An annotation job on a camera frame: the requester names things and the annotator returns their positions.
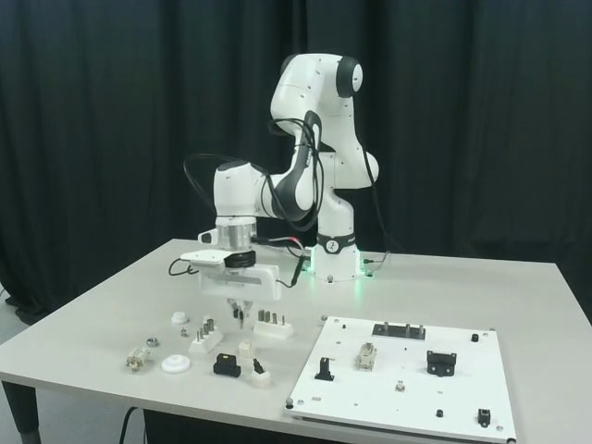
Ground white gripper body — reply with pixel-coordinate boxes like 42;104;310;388
198;262;282;300

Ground white square peg holder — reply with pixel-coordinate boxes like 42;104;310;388
253;320;295;342

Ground white round peg holder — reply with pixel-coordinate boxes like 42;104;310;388
188;328;226;355

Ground flat white mounting plate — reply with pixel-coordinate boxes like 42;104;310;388
179;249;232;269

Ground black D-SUB plug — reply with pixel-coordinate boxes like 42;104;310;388
213;352;242;377

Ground white large gear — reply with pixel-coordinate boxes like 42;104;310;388
161;352;192;374

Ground beige waterproof plug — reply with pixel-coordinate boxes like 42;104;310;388
124;347;152;371

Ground white task board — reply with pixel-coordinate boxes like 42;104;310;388
282;315;518;429

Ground black curtain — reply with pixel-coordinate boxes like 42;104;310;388
0;0;592;307

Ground black table leg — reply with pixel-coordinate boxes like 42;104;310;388
1;380;42;444

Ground thin wire with red tag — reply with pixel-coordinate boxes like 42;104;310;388
252;235;310;246

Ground black base cable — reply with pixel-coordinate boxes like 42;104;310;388
282;243;312;261
362;150;393;268

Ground silver wrist ring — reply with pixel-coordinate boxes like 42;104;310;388
216;222;257;252

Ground black camera cable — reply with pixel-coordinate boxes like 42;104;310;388
167;256;201;279

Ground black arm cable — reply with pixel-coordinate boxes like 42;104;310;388
182;117;325;230

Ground black floor cable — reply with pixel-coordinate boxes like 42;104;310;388
120;405;145;444

